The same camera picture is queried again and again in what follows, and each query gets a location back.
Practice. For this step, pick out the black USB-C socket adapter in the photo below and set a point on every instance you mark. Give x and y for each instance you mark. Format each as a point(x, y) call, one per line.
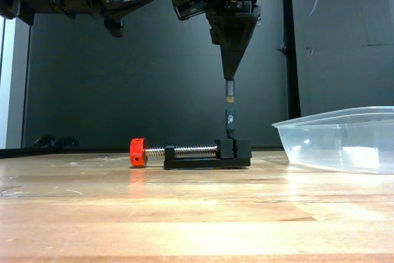
point(231, 119)

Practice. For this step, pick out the black room pillar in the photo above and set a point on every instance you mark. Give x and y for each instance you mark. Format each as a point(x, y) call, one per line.
point(291, 44)

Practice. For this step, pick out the black vise with orange knob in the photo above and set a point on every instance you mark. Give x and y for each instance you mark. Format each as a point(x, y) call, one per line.
point(200, 163)

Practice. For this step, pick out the clear plastic tub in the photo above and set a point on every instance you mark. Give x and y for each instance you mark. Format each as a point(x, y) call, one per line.
point(338, 139)

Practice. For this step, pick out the black curved frame bracket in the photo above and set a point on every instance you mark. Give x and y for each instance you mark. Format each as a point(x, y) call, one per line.
point(67, 141)
point(44, 140)

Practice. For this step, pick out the black aluminium frame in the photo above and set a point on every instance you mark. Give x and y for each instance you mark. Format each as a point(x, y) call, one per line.
point(92, 151)

